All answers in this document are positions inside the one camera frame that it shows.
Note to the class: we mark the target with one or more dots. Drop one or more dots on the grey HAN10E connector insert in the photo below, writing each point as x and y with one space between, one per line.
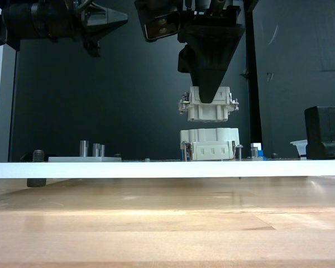
209 111

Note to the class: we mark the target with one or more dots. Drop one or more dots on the clear plastic tub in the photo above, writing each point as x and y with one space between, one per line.
297 146

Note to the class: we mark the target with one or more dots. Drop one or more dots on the slotted metal post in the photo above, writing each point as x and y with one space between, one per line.
95 150

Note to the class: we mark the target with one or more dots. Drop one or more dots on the black metal frame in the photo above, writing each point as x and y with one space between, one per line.
254 97

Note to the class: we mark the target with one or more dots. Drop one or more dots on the white task board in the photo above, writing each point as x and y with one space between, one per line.
128 169

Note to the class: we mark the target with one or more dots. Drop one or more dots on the grey metal plate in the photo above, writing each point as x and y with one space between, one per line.
72 159

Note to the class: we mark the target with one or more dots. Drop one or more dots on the round metal post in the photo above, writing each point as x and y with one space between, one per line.
83 148

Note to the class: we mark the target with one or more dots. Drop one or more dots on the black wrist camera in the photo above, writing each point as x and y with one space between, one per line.
159 28

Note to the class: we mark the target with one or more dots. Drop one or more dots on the black connector block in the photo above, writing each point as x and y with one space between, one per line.
321 131

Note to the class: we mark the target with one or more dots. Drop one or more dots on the grey HAN10E connector base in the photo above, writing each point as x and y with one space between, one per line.
212 150

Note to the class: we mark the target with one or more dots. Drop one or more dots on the black set screw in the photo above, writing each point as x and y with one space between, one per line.
274 155
117 155
38 155

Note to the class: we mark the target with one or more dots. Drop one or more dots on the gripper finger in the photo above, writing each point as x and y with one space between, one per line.
187 60
215 56
111 21

